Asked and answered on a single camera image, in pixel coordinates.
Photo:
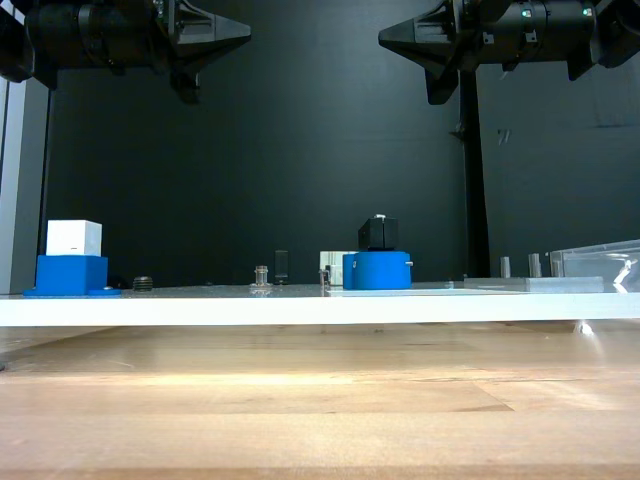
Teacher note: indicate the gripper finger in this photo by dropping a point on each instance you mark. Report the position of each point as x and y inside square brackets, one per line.
[205, 27]
[430, 30]
[435, 60]
[192, 55]

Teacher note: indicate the white taskboard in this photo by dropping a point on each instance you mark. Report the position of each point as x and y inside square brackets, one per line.
[200, 310]

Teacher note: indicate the black block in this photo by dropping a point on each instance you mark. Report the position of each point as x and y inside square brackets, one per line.
[377, 232]

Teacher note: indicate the white cube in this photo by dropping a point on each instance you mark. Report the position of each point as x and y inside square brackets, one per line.
[72, 237]

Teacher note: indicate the grey metal pin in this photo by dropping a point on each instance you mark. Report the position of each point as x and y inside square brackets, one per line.
[505, 267]
[534, 265]
[556, 267]

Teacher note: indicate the blue round base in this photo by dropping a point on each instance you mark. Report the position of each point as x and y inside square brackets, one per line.
[377, 272]

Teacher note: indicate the beige connector housing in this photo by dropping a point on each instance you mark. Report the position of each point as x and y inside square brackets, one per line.
[331, 265]

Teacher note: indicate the small dark metal clamp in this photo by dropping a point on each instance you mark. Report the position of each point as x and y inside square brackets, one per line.
[324, 280]

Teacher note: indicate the blue square base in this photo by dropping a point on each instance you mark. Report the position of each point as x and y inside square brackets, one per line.
[70, 275]

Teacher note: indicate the grey pin holder block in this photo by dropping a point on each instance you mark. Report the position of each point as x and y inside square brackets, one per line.
[560, 284]

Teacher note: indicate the clear plastic tub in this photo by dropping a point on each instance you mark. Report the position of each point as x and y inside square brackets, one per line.
[600, 260]

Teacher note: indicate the grey metal partition frame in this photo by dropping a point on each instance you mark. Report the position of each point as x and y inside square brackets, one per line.
[22, 200]

